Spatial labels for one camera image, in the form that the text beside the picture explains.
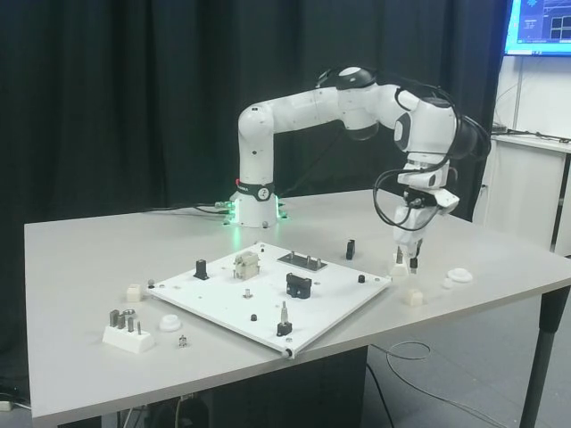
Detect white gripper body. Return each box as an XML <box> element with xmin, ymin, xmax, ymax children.
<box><xmin>392</xmin><ymin>202</ymin><xmax>432</xmax><ymax>247</ymax></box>

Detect flat white mounting plate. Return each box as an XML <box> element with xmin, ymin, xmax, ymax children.
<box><xmin>430</xmin><ymin>186</ymin><xmax>460</xmax><ymax>211</ymax></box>

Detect white cabinet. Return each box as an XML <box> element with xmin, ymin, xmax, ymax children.
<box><xmin>472</xmin><ymin>132</ymin><xmax>571</xmax><ymax>258</ymax></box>

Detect dark grey table leg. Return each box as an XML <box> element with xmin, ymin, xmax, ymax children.
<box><xmin>519</xmin><ymin>284</ymin><xmax>571</xmax><ymax>428</ymax></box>

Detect white task board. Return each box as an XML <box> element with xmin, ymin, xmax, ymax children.
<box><xmin>145</xmin><ymin>242</ymin><xmax>393</xmax><ymax>359</ymax></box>

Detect blue screen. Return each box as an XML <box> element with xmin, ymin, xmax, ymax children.
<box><xmin>503</xmin><ymin>0</ymin><xmax>571</xmax><ymax>57</ymax></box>

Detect white peg holder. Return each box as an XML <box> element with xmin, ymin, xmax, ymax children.
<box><xmin>102</xmin><ymin>326</ymin><xmax>156</xmax><ymax>356</ymax></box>

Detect black curtains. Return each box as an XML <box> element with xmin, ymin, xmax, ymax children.
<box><xmin>0</xmin><ymin>0</ymin><xmax>508</xmax><ymax>405</ymax></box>

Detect black looping gripper cable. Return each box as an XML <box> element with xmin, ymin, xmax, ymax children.
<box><xmin>373</xmin><ymin>168</ymin><xmax>410</xmax><ymax>231</ymax></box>

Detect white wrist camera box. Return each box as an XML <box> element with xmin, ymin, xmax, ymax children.
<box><xmin>398</xmin><ymin>162</ymin><xmax>451</xmax><ymax>191</ymax></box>

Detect grey floor cable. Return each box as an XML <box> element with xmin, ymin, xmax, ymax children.
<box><xmin>385</xmin><ymin>341</ymin><xmax>523</xmax><ymax>428</ymax></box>

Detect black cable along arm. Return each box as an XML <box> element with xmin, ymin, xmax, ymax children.
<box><xmin>315</xmin><ymin>67</ymin><xmax>492</xmax><ymax>162</ymax></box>

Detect black cables on cabinet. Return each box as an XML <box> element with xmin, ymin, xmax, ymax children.
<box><xmin>490</xmin><ymin>126</ymin><xmax>571</xmax><ymax>144</ymax></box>

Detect black cables at robot foot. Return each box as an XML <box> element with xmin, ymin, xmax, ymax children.
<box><xmin>153</xmin><ymin>201</ymin><xmax>238</xmax><ymax>220</ymax></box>

